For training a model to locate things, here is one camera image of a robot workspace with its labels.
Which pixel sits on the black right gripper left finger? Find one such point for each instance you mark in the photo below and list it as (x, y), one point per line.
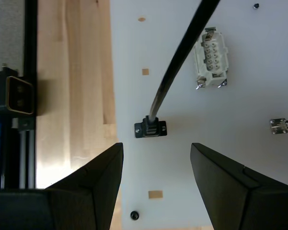
(91, 191)

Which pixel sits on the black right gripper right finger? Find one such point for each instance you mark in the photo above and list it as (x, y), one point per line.
(230, 191)

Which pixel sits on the small silver metal connector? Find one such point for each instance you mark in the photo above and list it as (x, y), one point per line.
(279, 126)

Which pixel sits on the white plastic board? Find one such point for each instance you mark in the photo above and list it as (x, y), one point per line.
(230, 155)

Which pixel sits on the black board screw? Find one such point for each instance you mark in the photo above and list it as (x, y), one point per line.
(255, 5)
(134, 215)

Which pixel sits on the silver aluminium mount bracket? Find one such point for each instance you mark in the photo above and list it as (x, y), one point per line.
(26, 148)

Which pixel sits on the black table-level camera box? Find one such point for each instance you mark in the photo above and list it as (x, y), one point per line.
(0, 95)

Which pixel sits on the black metal frame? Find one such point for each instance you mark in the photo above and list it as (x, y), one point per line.
(30, 36)

